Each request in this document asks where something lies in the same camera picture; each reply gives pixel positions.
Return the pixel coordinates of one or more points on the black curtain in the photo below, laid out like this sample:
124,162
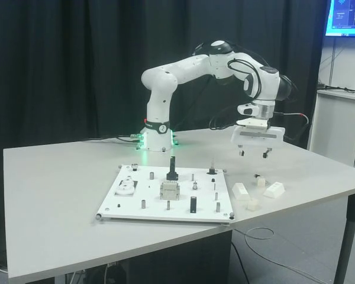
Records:
62,65

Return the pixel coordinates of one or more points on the small white cube holder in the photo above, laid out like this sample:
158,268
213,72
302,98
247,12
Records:
253,204

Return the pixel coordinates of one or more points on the black USB plug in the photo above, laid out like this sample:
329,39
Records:
193,204

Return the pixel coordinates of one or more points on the white holder with holes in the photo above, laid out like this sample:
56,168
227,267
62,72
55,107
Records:
274,190

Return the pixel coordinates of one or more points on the medium metal round peg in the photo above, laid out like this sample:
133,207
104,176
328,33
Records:
168,206

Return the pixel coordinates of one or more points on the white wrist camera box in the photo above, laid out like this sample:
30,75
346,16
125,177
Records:
246,109

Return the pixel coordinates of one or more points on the white medium gear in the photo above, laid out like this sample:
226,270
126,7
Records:
127,186

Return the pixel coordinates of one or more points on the black D-SUB plug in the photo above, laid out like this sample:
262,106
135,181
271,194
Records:
172,174

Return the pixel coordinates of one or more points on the flat white mounting plate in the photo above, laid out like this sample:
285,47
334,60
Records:
250,122

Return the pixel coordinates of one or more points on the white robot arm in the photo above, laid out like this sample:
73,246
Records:
161,85

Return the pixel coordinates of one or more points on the clear Ethernet plug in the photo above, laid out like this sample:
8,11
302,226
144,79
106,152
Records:
212,165

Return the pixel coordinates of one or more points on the white small gear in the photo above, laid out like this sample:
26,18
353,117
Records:
129,180

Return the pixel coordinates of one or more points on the white wedge holder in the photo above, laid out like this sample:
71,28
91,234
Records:
240,192

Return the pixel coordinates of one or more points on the blue monitor screen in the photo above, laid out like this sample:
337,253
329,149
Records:
347,16

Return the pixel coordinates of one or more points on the white cabinet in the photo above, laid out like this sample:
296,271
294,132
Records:
337,124

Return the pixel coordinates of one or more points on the black table leg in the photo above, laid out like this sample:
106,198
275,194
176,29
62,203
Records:
348,236

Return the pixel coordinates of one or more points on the white task board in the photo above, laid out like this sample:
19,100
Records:
154,214

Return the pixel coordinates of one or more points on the large metal round peg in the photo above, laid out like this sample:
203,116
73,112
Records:
143,205

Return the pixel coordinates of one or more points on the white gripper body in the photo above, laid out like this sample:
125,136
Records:
254,141

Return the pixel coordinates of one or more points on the metal BNC plug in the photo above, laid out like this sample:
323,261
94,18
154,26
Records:
195,186

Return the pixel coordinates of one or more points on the white large gear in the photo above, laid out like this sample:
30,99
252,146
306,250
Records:
124,193

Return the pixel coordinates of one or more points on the grey waterproof plug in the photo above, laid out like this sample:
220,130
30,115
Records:
169,192

